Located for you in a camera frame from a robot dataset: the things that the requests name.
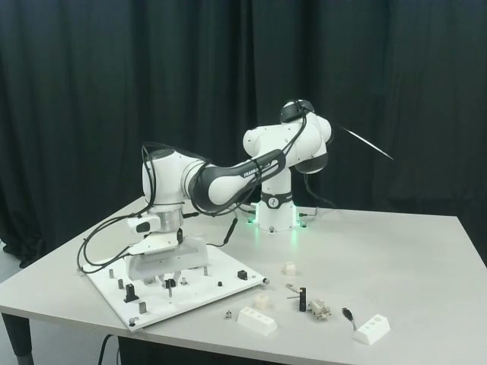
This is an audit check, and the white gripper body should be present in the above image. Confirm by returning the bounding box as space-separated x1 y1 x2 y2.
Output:
126 237 212 283

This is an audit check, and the white peg holder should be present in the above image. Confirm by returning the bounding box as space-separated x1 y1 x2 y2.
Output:
236 306 279 337
353 314 393 345

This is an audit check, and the white task board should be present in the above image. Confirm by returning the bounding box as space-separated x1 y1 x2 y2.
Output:
77 241 269 329

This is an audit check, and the beige Ethernet plug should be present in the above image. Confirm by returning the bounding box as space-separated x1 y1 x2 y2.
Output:
307 299 332 322

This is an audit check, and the black table leg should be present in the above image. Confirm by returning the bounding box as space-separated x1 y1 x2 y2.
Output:
0 312 32 365

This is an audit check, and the black USB plug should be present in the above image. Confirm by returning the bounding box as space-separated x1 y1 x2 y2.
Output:
341 306 359 332

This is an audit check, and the black curtain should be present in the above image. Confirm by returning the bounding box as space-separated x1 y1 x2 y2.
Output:
0 0 487 263

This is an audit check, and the thin white strip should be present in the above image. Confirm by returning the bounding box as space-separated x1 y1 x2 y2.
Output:
341 125 394 160

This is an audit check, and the black cable with connector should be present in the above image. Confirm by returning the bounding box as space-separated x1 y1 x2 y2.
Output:
207 212 239 248

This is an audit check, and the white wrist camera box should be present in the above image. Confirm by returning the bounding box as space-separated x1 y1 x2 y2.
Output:
126 214 161 234

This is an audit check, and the black cable under table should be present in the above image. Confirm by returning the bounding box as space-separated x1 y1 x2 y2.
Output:
99 333 119 365

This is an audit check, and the black cable loop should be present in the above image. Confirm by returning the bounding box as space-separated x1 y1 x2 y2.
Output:
76 207 153 267

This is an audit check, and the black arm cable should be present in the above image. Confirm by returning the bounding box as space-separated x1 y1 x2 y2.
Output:
141 99 339 214

